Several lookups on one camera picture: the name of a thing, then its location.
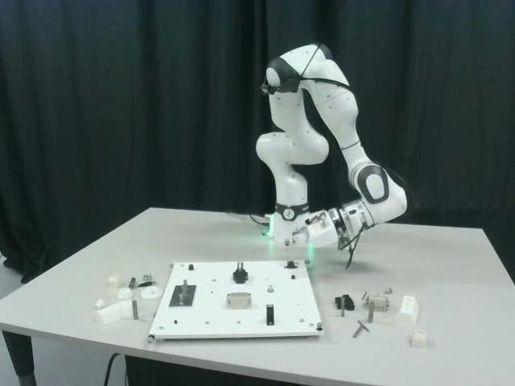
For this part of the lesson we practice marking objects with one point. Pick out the black table leg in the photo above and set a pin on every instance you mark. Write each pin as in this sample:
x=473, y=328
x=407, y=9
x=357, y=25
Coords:
x=16, y=358

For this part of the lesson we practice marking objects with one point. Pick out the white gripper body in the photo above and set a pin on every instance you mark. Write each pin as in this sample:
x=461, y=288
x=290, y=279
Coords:
x=320, y=229

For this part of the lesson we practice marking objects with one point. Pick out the tall white holder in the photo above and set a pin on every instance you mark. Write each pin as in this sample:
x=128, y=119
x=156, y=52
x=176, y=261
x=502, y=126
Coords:
x=406, y=310

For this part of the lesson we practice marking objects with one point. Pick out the metal square peg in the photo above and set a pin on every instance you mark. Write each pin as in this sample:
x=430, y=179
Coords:
x=134, y=309
x=363, y=326

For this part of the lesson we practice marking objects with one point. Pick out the small white holder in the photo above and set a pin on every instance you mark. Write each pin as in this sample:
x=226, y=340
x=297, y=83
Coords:
x=419, y=338
x=114, y=281

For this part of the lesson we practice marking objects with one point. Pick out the white large gear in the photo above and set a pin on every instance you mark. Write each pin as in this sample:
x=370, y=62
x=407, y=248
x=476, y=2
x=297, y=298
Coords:
x=151, y=294

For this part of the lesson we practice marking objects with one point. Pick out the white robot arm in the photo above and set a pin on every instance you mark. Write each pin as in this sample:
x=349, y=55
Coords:
x=350, y=120

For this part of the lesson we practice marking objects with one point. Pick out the long white holder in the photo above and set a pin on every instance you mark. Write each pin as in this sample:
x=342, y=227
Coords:
x=112, y=313

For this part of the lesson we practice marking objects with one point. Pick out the metal USB plug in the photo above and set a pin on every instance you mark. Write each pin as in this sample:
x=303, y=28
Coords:
x=146, y=280

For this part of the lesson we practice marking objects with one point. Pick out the small metal bolt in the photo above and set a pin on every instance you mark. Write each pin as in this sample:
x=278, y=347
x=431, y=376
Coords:
x=388, y=290

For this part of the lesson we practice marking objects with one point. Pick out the black curtain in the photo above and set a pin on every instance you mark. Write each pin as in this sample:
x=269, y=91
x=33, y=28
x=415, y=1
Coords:
x=120, y=100

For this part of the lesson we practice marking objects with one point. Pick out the white medium gear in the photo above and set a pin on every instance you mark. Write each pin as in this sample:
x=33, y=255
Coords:
x=125, y=293

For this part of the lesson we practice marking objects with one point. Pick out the black D-SUB plug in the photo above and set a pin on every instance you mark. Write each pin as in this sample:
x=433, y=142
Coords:
x=345, y=302

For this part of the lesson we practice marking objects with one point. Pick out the white task board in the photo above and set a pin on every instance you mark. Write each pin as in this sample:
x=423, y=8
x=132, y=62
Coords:
x=237, y=297

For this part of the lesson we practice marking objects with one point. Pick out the white small gear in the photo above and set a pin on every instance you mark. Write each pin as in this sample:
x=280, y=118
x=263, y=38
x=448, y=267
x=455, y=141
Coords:
x=100, y=303

